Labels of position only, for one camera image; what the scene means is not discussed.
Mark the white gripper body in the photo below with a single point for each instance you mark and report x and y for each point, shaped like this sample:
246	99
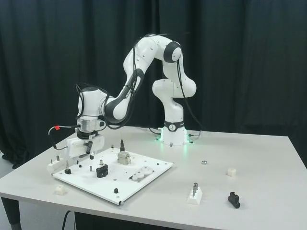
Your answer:
81	147

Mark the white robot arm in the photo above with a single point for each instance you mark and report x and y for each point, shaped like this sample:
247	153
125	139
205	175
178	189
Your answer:
172	115

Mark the white square peg holder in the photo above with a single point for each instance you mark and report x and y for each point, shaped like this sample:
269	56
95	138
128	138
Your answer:
54	167

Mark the medium metal round peg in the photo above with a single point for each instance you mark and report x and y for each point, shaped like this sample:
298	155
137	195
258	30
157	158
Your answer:
193	192

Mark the large metal round peg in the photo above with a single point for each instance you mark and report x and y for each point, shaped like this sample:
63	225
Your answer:
196	186

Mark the white round peg holder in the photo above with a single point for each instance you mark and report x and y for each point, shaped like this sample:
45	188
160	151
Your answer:
194	199

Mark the ribbed metal stud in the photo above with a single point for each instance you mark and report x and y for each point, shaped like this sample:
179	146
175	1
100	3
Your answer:
101	163

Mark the black D-SUB plug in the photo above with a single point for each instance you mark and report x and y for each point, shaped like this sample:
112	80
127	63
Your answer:
102	171

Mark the white task board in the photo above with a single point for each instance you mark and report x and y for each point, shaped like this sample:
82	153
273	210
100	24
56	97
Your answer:
112	182

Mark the black waterproof plug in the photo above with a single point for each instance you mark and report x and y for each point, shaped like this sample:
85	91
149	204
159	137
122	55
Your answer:
122	145

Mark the small white cube holder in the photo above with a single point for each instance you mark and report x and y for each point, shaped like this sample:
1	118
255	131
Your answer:
60	190
231	172

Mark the white medium gear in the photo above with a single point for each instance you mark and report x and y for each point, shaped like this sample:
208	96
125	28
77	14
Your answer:
139	174

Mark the white large gear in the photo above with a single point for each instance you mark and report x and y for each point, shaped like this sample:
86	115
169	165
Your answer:
146	170

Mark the dark table leg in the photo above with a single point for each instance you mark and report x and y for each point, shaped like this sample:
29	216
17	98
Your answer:
9	212

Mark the black curtain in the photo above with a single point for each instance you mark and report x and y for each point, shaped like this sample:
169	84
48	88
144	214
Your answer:
48	48

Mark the black Ethernet plug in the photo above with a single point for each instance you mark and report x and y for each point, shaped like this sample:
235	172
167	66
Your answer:
233	199

